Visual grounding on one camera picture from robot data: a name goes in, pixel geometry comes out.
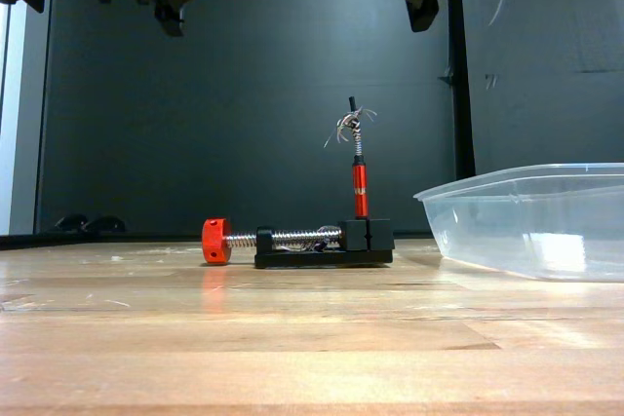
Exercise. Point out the black clamp hub red knob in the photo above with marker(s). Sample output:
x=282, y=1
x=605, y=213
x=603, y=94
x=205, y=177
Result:
x=317, y=257

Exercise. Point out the clear plastic tub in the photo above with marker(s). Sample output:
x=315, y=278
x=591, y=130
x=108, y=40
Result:
x=487, y=240

